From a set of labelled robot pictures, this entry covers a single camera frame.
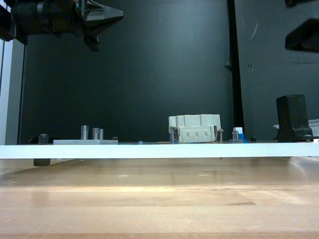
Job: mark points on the black board foot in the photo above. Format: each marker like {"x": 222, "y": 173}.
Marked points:
{"x": 42, "y": 162}

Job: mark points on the black connector housing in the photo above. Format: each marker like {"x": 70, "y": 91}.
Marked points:
{"x": 292, "y": 117}

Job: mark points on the white taskboard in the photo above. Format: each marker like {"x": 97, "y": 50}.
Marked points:
{"x": 159, "y": 152}

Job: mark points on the small blue white socket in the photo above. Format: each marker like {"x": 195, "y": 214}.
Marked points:
{"x": 240, "y": 130}

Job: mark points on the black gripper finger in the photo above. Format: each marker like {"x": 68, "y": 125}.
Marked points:
{"x": 104, "y": 25}
{"x": 112, "y": 13}

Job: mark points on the blue round connector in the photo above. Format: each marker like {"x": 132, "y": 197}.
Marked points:
{"x": 176, "y": 140}

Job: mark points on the grey metal plate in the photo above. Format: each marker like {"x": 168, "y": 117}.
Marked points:
{"x": 74, "y": 142}

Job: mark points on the beige multi-pin connector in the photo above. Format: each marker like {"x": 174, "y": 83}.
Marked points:
{"x": 195, "y": 122}

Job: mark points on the small metal peg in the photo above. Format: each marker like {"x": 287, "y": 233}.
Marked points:
{"x": 101, "y": 134}
{"x": 84, "y": 132}
{"x": 95, "y": 134}

